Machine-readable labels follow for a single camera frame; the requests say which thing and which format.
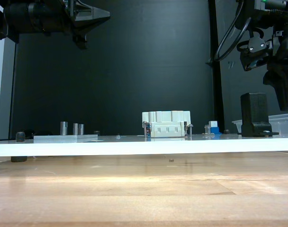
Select white taskboard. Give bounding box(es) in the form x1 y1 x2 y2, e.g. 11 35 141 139
0 134 288 157

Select clear plastic tub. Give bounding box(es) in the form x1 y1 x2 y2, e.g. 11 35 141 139
231 113 288 136

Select white and blue connector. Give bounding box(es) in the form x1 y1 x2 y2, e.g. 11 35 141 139
202 121 222 137

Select white ridged connector housing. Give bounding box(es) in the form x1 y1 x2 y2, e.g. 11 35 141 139
142 110 191 125

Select black threaded standoff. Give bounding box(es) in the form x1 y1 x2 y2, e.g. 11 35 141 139
15 131 26 143

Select cream three-slot socket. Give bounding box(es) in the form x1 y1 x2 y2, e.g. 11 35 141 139
150 121 186 138

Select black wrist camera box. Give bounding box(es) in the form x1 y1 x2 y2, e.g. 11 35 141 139
237 35 270 71

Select black plastic bracket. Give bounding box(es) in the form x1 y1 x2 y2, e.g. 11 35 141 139
239 92 280 137

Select black aluminium frame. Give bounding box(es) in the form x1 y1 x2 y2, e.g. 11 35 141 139
205 0 225 137

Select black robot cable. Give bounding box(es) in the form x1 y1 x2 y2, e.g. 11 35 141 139
214 0 253 62

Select aluminium base plate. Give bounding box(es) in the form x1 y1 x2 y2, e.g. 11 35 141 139
33 134 98 143

